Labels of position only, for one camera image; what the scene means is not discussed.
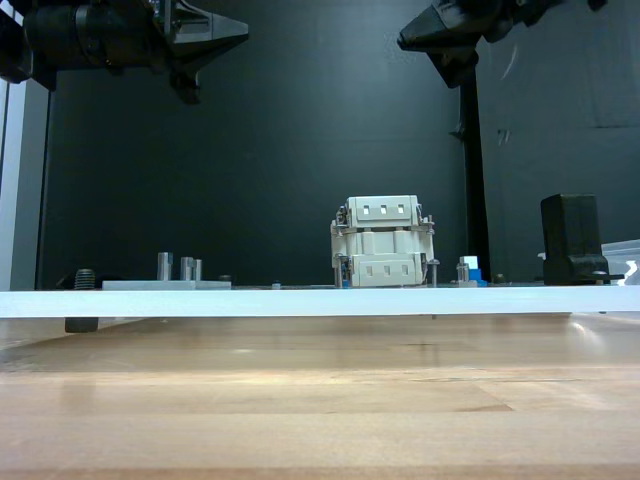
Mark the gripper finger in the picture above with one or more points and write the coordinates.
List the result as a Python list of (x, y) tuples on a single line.
[(445, 27), (220, 30), (457, 60), (195, 57)]

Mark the grey HAN10E connector insert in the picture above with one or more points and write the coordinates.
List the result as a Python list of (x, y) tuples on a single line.
[(382, 210)]

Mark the black connector housing block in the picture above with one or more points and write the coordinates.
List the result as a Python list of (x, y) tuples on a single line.
[(570, 235)]

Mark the beige connector base socket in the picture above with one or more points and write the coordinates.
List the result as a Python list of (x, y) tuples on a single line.
[(385, 270)]

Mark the small white blue socket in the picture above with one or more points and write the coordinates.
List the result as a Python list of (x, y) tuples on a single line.
[(469, 262)]

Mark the grey metal plate with posts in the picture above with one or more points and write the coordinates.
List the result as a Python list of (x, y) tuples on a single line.
[(165, 285)]

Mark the clear plastic tub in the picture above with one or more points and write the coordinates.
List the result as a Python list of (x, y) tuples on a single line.
[(622, 255)]

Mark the white task board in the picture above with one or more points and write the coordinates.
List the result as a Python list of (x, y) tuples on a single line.
[(320, 302)]

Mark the black aluminium frame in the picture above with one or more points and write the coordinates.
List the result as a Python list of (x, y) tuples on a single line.
[(475, 200)]

